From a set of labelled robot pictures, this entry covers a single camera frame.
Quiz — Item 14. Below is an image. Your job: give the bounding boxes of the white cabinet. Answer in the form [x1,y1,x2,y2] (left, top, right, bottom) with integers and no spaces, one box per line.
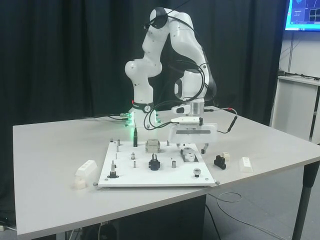
[271,74,320,146]

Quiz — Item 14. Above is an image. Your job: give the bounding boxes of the black plug with round base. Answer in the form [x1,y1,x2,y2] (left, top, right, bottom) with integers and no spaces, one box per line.
[148,154,161,172]

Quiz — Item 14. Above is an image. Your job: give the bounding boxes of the grey table leg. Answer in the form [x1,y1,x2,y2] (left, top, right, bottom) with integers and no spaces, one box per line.
[291,161,316,240]

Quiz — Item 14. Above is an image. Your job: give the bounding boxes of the white large gear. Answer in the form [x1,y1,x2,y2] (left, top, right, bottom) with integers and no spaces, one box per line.
[72,176,88,190]

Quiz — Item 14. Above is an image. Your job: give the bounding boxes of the metal plug on black flange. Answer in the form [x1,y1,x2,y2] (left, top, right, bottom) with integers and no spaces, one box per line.
[107,161,120,179]

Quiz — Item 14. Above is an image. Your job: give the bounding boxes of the black D-SUB plug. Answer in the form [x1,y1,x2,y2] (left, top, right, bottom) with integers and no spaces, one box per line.
[213,154,228,170]

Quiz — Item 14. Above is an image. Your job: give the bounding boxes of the grey floor cable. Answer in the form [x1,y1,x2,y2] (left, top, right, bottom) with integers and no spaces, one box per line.
[216,191,297,236]

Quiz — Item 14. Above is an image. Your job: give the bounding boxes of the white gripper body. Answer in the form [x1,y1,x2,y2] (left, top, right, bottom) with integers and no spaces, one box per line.
[167,122,218,146]

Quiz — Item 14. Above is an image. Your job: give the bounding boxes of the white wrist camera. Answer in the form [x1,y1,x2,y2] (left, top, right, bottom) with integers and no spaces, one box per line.
[170,116,204,129]

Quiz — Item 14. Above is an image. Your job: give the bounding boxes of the black looped cable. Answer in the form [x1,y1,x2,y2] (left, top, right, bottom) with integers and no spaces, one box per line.
[144,99,186,131]

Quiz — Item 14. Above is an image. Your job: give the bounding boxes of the black curtain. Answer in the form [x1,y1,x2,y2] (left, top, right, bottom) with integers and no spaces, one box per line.
[0,0,285,126]

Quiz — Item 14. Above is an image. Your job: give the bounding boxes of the white holder with holes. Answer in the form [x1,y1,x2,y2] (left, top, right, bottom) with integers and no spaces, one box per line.
[240,156,255,173]
[75,159,99,178]

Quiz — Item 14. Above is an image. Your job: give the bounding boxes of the thin black rod, red tag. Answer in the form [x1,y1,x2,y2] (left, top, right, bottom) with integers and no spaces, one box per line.
[225,107,239,133]

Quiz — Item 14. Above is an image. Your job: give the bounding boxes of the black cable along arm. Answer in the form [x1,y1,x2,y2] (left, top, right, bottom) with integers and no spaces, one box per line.
[142,9,218,106]

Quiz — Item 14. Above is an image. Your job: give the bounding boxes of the blue screen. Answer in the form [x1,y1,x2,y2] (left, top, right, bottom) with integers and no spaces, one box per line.
[284,0,320,32]

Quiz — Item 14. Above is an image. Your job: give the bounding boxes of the white task board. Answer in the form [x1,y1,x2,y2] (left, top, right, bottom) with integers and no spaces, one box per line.
[92,139,220,189]

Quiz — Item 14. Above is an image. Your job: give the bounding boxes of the white medium gear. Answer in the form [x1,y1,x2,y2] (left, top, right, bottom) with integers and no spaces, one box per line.
[180,147,198,158]

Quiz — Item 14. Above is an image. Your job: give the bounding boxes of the black cables at arm foot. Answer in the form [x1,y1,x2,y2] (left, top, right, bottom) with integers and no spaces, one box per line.
[86,112,132,123]

